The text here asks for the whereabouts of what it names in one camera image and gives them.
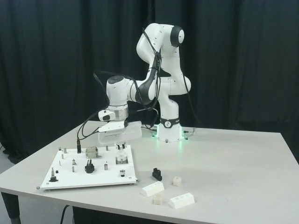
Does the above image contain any white task board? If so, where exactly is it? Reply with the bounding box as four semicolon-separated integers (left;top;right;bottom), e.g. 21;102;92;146
40;144;138;191

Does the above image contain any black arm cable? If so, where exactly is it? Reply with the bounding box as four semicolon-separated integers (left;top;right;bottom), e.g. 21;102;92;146
93;29;196;131

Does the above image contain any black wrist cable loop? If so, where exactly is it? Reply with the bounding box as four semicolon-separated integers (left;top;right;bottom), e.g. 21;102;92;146
78;111;103;140

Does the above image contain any metal waterproof plug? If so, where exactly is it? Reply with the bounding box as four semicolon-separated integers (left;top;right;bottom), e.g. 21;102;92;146
49;167;58;183

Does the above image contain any black USB plug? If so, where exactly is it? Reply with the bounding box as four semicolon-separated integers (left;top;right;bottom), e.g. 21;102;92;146
84;159;95;175

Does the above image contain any white long peg holder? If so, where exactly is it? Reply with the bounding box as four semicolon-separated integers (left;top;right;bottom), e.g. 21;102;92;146
140;181;165;196
168;193;195;209

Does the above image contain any black curtain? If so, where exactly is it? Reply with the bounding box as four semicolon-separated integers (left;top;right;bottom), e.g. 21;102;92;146
0;0;299;161

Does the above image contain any dark table leg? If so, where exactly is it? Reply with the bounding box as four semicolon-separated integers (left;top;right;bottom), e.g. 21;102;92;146
1;192;19;224

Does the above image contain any black D-SUB plug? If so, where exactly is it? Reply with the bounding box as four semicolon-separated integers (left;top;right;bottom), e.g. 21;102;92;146
151;167;163;182

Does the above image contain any black plug with thin cable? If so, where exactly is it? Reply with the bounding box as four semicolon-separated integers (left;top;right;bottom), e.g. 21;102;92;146
76;130;82;154

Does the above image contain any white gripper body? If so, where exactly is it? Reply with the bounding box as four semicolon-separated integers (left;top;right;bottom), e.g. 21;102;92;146
97;121;142;145

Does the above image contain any black base cable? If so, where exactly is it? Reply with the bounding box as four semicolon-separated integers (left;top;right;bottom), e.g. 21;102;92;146
181;127;196;136

